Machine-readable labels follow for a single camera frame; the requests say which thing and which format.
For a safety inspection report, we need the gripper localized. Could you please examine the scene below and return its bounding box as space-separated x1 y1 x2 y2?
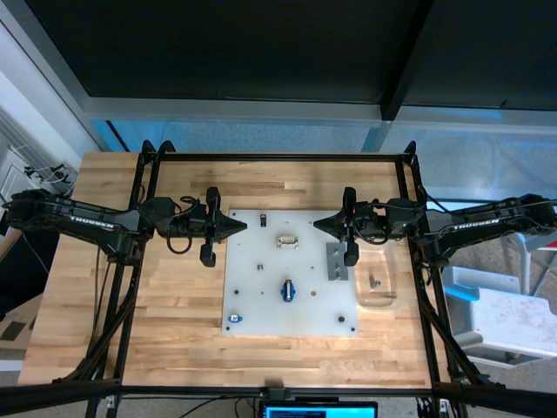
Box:
312 186 373 268
193 186 248 267

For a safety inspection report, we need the white taskboard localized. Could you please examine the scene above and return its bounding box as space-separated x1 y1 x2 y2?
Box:
221 209 360 337

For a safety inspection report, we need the grey metal block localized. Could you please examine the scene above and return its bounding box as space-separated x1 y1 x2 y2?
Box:
325 241 351 282

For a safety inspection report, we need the beige connector housing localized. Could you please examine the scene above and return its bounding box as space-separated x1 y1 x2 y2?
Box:
276 234 302 252

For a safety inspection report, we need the blue round clamp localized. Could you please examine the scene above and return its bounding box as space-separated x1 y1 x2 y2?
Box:
278 279 299 303

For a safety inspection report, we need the clear plastic tub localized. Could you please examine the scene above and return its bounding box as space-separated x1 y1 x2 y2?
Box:
353 249 402 313

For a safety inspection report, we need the laptop screen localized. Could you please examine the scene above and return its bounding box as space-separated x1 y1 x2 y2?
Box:
258 401 379 418

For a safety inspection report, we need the white metal stand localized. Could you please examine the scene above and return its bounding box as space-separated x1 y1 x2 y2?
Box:
515 230 557 297

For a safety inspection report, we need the white plastic step stool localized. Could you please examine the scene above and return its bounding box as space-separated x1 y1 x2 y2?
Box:
443 265 557 371

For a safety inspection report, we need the brown cardboard box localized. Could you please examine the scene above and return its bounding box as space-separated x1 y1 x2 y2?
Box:
0 293 44 349

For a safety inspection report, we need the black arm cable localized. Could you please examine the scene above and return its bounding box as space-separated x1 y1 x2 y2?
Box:
166 195 196 255

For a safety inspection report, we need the black aluminium frame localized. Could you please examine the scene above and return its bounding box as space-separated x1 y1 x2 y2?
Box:
0 138 557 418

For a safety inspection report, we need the black low camera bracket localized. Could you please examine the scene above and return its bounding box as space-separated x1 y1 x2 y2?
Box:
264 377 286 401

